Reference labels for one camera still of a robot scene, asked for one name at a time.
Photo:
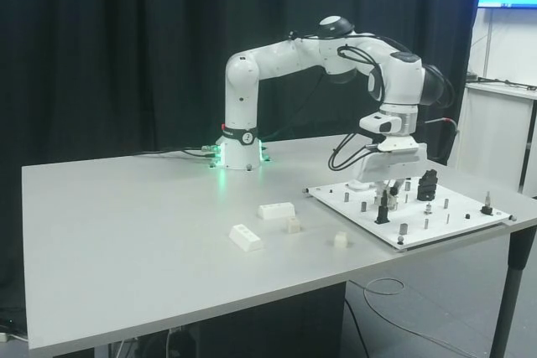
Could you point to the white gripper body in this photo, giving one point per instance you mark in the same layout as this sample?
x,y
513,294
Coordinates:
x,y
390,165

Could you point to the black USB plug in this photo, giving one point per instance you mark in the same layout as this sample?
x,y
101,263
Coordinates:
x,y
382,214

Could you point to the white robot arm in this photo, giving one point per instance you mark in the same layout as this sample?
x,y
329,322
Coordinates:
x,y
268,60

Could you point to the white large gear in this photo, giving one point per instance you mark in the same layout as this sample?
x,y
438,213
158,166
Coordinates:
x,y
356,185

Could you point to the black D-SUB plug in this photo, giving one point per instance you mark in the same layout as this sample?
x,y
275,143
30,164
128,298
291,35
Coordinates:
x,y
428,188

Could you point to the metal BNC plug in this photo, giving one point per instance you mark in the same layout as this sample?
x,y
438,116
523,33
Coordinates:
x,y
428,208

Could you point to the metal square peg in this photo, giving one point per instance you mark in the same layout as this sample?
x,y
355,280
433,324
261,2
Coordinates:
x,y
404,229

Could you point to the white task board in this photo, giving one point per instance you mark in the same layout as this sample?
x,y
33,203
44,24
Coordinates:
x,y
440,228

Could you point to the white three-hole holder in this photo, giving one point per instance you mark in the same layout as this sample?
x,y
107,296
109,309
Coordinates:
x,y
277,210
246,238

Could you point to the dark table leg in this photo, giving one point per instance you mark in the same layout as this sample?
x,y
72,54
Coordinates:
x,y
509,291

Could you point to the black cabinet under table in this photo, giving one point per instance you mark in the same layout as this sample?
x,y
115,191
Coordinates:
x,y
235,324

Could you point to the black curtain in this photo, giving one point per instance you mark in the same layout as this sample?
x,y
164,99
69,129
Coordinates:
x,y
105,39

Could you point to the white power strip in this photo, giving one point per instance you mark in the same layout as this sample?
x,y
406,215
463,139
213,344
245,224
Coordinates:
x,y
4,337

